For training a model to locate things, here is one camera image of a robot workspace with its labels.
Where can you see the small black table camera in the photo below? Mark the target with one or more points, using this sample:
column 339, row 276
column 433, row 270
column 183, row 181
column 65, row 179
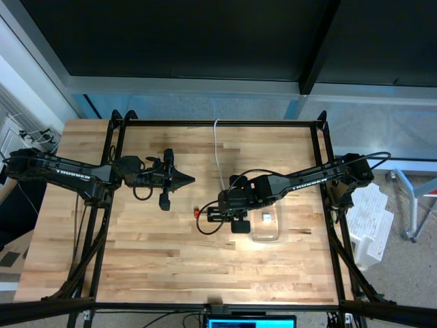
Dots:
column 215, row 309

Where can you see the clear plastic tub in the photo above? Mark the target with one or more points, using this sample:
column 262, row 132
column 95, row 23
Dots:
column 273, row 235

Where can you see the small white square block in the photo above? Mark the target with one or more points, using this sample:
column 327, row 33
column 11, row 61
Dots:
column 266, row 217

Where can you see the blue-edged screen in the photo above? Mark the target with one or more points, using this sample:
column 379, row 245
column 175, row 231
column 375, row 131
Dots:
column 249, row 323

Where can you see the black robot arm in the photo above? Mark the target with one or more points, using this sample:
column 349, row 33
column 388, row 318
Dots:
column 75, row 174
column 307, row 182

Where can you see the black aluminium frame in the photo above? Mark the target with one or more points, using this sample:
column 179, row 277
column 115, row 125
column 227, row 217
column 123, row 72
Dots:
column 44, row 309

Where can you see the black vise with red knob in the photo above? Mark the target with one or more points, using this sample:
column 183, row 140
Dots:
column 196, row 212

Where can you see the grey metal window frame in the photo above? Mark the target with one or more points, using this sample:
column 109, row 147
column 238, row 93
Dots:
column 170, row 83

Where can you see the grey metal stand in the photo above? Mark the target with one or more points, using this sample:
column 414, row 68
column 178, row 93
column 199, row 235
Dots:
column 413, row 205

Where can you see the black vertical post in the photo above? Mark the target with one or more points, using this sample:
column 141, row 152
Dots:
column 317, row 51

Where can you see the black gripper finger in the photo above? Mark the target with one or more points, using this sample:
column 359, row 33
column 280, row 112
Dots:
column 181, row 176
column 179, row 184

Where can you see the white foam block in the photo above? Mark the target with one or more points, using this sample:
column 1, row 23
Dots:
column 368, row 222

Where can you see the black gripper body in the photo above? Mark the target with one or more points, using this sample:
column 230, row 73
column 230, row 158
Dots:
column 160, row 179
column 235, row 200

